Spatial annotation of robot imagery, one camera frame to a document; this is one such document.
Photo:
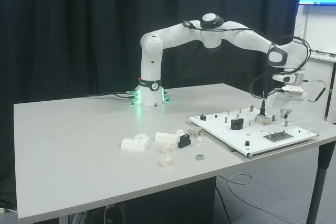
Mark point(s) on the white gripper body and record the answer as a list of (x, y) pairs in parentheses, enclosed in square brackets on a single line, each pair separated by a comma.
[(288, 100)]

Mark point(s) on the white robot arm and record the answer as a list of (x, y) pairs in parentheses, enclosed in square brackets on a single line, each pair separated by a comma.
[(152, 58)]

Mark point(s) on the white peg holder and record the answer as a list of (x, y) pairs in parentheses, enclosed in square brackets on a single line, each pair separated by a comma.
[(134, 145), (165, 137)]

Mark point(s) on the thin black rod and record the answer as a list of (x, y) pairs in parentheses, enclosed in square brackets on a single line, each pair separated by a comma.
[(262, 108)]

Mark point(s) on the white task board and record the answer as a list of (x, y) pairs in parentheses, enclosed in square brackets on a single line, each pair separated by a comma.
[(252, 134)]

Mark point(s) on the white cabinet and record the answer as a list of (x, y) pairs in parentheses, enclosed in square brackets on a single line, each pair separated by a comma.
[(321, 82)]

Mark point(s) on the black table leg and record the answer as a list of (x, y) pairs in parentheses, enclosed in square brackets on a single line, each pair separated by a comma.
[(322, 182)]

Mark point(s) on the white small gear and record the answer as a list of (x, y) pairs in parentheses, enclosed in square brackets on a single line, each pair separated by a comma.
[(199, 139)]

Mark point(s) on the metal nut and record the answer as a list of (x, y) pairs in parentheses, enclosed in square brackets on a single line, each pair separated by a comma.
[(199, 157)]

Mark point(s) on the black D-SUB plug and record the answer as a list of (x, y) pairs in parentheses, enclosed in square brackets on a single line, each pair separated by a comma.
[(183, 141)]

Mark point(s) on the beige cube holder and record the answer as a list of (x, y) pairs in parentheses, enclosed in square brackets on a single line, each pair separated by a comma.
[(164, 148), (166, 160)]

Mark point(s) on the white large gear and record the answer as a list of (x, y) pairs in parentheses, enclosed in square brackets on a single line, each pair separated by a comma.
[(141, 137)]

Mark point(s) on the black curtain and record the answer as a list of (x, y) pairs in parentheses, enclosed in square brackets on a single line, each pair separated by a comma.
[(78, 24)]

